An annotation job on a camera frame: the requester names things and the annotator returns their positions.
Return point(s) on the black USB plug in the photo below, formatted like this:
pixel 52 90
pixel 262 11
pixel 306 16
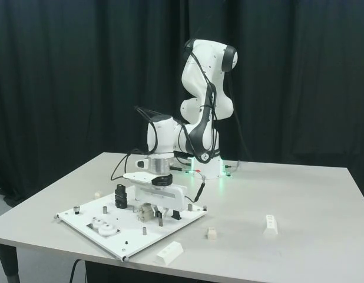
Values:
pixel 176 216

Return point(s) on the white square peg holder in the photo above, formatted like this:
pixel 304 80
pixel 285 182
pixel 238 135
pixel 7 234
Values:
pixel 270 225

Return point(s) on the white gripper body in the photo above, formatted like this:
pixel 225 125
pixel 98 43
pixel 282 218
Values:
pixel 164 197

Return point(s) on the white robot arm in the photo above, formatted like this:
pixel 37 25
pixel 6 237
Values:
pixel 199 65

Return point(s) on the metal round peg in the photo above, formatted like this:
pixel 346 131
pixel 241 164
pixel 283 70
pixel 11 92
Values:
pixel 144 231
pixel 105 210

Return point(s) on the dark table leg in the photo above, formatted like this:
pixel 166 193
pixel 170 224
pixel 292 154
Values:
pixel 6 262

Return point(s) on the small white cube holder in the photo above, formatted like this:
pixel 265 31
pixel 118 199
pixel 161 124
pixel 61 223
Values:
pixel 211 233
pixel 98 194

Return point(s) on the thin metal peg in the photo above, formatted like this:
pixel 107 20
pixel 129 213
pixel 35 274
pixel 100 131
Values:
pixel 189 207

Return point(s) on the beige waterproof plug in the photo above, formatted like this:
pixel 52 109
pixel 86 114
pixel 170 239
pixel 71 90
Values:
pixel 145 213

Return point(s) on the black curtain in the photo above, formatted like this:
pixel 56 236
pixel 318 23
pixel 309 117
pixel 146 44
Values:
pixel 52 59

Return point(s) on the flat white mounting plate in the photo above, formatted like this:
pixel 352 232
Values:
pixel 138 177

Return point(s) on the white medium gear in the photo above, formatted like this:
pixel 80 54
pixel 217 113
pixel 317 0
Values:
pixel 98 224

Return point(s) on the white large gear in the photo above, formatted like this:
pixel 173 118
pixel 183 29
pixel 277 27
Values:
pixel 107 230

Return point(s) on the metal BNC plug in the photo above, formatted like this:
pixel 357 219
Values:
pixel 77 210

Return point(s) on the metal square peg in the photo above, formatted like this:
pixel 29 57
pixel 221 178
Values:
pixel 160 221

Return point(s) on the white task board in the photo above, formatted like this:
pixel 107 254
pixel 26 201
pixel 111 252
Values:
pixel 170 233

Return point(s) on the black cabinet under table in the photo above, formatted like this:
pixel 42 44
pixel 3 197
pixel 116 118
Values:
pixel 120 272

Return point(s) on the black D-SUB plug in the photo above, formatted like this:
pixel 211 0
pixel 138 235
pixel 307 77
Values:
pixel 120 196

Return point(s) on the white round peg holder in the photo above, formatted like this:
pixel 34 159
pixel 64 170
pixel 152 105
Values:
pixel 168 253

